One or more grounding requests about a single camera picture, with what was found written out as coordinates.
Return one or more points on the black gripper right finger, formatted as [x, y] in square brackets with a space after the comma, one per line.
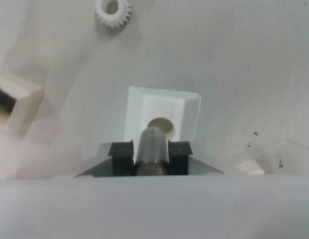
[179, 159]

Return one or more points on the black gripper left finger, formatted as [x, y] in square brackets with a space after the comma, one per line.
[120, 159]

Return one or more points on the metal round peg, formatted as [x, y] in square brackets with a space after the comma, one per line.
[151, 149]

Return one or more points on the white round peg holder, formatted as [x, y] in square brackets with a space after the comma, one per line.
[134, 112]

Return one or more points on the white small block holder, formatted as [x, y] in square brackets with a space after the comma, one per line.
[250, 168]

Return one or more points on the white small plug holder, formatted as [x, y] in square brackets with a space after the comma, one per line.
[27, 104]

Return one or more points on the white small gear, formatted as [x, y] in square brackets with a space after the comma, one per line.
[114, 17]

